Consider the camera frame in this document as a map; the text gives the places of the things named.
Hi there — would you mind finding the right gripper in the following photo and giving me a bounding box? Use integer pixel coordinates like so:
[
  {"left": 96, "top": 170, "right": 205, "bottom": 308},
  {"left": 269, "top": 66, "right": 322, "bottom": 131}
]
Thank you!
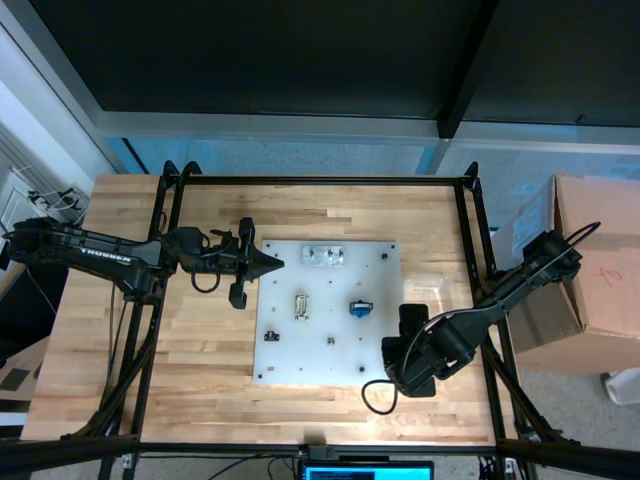
[{"left": 381, "top": 302, "right": 437, "bottom": 399}]

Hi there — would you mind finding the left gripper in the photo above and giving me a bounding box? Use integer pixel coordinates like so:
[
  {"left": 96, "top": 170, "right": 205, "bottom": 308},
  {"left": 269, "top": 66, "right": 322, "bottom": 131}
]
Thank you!
[{"left": 197, "top": 217, "right": 286, "bottom": 310}]

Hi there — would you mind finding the blue screen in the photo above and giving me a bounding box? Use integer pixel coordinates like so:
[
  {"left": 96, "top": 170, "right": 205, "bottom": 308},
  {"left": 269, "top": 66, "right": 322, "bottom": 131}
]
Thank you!
[{"left": 297, "top": 460, "right": 435, "bottom": 480}]

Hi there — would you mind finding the black frame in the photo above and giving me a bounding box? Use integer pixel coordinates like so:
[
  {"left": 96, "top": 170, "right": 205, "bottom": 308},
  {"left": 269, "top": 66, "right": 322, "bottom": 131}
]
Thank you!
[{"left": 0, "top": 159, "right": 640, "bottom": 480}]

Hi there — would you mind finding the clear plastic container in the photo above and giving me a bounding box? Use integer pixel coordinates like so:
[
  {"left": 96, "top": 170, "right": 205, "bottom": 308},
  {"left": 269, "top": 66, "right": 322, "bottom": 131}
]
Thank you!
[{"left": 403, "top": 274, "right": 449, "bottom": 307}]

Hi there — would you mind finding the cardboard box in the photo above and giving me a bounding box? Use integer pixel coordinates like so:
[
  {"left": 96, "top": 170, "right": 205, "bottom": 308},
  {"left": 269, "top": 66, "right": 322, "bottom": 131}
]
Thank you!
[{"left": 491, "top": 172, "right": 640, "bottom": 377}]

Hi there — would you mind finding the white task board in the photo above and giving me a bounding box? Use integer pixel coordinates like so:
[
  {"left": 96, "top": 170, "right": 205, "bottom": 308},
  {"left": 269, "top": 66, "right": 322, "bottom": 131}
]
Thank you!
[{"left": 252, "top": 238, "right": 404, "bottom": 388}]

